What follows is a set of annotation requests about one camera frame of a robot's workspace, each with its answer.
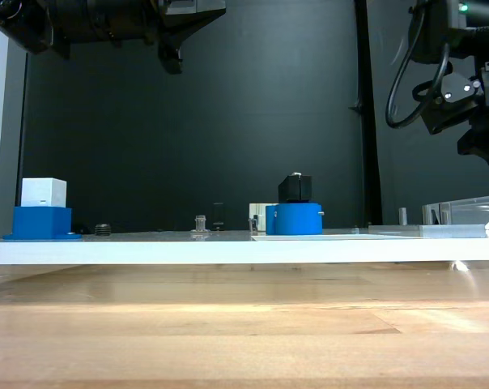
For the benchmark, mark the white multi-pin connector housing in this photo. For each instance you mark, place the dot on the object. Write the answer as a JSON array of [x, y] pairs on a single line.
[[257, 210]]

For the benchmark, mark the blue flanged socket mount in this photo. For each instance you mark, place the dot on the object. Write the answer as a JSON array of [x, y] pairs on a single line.
[[42, 223]]

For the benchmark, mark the black D-sub connector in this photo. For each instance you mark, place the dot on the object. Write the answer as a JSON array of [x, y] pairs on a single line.
[[295, 188]]

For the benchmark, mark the white task board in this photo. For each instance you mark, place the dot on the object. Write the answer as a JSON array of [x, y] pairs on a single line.
[[147, 251]]

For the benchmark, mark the small clear plastic clip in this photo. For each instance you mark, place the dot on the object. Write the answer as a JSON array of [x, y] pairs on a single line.
[[200, 227]]

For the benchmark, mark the small black bracket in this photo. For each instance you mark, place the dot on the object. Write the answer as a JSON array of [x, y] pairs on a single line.
[[218, 212]]

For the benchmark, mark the small metal standoff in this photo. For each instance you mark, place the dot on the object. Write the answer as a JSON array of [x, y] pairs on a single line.
[[252, 226]]

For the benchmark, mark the black threaded stud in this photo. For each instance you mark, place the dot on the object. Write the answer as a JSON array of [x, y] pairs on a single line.
[[103, 230]]

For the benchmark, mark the blue D-sub connector mount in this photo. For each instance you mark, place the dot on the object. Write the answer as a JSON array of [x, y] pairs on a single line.
[[297, 221]]

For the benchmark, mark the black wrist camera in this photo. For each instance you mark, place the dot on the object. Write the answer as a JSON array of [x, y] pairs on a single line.
[[447, 119]]

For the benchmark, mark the black vertical post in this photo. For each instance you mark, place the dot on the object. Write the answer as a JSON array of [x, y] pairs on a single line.
[[368, 121]]

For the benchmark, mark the clear plastic tub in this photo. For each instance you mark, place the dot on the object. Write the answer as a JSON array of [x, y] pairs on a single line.
[[471, 206]]

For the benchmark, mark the white cube socket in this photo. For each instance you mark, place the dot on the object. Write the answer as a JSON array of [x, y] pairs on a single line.
[[42, 192]]

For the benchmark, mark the small grey metal peg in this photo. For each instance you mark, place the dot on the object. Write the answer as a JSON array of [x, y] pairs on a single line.
[[402, 216]]

